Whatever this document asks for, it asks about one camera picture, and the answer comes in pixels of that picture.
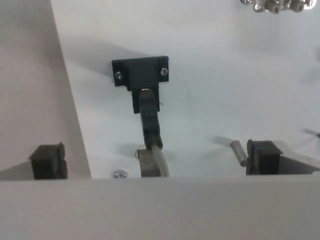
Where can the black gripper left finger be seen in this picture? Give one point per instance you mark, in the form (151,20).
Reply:
(47,162)

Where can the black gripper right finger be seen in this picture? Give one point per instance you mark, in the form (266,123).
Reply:
(262,160)

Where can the thin metal round peg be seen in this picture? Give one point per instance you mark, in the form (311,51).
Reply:
(240,153)

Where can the white task board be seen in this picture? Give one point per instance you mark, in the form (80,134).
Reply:
(212,75)

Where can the small metal square peg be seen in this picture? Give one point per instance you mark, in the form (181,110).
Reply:
(147,165)

